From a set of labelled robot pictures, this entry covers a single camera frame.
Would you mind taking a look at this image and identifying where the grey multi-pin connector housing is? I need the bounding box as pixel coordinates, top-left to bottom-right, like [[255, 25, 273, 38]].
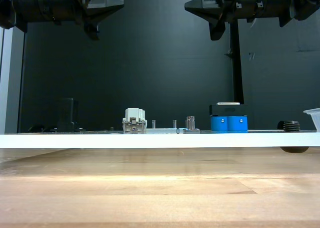
[[121, 107, 148, 135]]

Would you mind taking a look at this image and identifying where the blue D-sub connector block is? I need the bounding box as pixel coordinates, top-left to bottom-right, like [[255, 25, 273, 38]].
[[208, 102, 249, 134]]

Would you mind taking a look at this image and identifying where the small metal coaxial connector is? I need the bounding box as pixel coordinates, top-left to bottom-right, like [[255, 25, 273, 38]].
[[182, 115, 200, 135]]

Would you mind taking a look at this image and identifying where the black socket block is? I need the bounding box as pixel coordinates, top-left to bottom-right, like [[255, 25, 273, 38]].
[[56, 97, 80, 133]]

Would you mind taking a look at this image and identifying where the aluminium plate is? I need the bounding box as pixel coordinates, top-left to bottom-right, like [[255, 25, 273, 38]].
[[145, 127, 181, 135]]

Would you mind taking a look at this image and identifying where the white task board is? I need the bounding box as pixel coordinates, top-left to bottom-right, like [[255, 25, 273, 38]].
[[0, 129, 320, 149]]

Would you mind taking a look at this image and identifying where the black knurled screw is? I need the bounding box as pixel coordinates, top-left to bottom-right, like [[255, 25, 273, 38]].
[[277, 119, 301, 133]]

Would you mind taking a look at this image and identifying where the clear plastic tub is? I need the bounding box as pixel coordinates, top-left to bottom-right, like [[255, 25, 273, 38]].
[[301, 107, 320, 133]]

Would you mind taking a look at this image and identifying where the black rubber board foot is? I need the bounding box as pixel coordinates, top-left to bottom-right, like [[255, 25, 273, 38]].
[[279, 146, 310, 154]]

